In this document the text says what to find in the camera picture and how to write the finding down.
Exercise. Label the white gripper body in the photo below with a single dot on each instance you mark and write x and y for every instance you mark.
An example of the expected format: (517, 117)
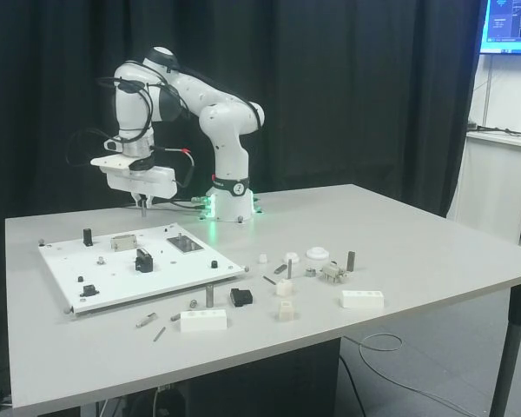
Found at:
(152, 179)

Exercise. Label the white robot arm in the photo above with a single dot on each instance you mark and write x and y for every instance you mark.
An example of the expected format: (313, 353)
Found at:
(226, 130)

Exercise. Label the thick metal round peg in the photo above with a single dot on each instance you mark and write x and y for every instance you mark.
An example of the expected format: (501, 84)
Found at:
(209, 296)

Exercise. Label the small metal peg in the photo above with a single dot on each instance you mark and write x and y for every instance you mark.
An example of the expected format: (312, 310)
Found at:
(175, 317)

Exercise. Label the long white peg holder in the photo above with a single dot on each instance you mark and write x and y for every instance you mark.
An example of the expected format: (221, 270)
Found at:
(204, 321)
(361, 300)

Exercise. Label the thin metal round peg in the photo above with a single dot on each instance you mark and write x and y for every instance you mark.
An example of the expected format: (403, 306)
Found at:
(289, 269)
(268, 280)
(159, 334)

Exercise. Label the small white peg holder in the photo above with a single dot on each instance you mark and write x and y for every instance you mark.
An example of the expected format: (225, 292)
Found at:
(287, 312)
(285, 288)

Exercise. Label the metal square peg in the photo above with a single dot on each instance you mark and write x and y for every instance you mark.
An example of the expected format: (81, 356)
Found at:
(351, 260)

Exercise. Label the white task board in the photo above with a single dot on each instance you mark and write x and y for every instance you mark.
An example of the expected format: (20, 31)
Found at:
(126, 278)

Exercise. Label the small metal bolt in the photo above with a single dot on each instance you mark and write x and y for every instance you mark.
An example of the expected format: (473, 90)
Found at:
(194, 302)

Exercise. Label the white small gear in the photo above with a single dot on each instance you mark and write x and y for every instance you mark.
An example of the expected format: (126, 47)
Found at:
(264, 258)

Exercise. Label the black D-SUB plug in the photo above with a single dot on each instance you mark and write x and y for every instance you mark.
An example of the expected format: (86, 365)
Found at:
(242, 298)

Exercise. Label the grey metal USB plug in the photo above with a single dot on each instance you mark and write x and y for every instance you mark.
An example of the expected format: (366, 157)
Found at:
(280, 268)

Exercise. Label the white medium gear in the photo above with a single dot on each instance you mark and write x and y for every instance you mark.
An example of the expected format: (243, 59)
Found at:
(292, 257)

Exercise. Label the white large gear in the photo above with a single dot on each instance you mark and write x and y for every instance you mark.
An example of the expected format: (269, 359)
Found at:
(317, 253)

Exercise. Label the metal BNC plug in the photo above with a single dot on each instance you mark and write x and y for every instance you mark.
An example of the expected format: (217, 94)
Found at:
(310, 273)

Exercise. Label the beige grey waterproof plug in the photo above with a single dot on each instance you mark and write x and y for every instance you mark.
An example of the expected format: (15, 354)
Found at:
(331, 273)

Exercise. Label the black box under table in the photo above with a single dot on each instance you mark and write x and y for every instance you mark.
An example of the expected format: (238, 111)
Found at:
(260, 382)

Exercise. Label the black curtain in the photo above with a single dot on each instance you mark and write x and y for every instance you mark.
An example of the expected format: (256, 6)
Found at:
(351, 95)

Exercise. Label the white cabinet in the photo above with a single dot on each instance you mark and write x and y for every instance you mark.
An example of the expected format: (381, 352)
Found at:
(495, 191)

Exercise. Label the blue screen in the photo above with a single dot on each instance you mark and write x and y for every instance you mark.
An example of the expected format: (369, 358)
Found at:
(510, 26)

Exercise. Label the black table leg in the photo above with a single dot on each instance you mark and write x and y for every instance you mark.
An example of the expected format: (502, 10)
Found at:
(510, 347)

